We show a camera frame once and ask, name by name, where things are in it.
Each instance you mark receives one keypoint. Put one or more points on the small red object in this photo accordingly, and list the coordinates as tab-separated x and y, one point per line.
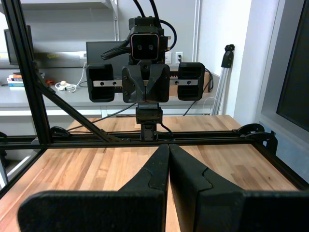
49	82

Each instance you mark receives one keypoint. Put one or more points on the grey office desk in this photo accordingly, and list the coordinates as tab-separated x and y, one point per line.
72	96

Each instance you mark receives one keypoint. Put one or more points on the large dark window pane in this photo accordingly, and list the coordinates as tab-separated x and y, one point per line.
294	72

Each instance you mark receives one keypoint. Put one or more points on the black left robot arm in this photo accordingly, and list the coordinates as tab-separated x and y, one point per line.
148	113

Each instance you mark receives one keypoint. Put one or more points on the stacked books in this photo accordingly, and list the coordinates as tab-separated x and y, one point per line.
15	84

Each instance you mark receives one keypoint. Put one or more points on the white wall outlet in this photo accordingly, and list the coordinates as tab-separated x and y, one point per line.
168	58
179	58

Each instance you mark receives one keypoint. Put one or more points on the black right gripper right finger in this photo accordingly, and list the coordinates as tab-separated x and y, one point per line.
229	212

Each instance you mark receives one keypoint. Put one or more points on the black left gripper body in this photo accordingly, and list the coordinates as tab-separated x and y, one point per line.
190	72

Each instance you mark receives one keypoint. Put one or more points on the black and silver tripod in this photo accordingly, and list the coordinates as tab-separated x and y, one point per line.
228	60

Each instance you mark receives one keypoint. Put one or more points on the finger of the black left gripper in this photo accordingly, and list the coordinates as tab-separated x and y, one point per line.
160	84
131	84

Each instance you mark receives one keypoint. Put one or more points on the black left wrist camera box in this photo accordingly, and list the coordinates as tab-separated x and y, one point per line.
144	47

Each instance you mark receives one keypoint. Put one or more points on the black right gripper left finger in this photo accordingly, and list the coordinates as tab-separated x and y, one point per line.
96	210

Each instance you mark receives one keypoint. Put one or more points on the white shelf unit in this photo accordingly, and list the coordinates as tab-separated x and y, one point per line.
72	62

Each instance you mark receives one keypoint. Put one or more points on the white wall conduit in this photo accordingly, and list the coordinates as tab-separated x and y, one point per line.
196	29

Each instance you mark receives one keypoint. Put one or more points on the black computer monitor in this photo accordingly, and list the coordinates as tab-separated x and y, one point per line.
95	52
8	48

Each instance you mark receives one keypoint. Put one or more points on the black aluminium frame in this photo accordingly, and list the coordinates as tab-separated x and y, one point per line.
39	120

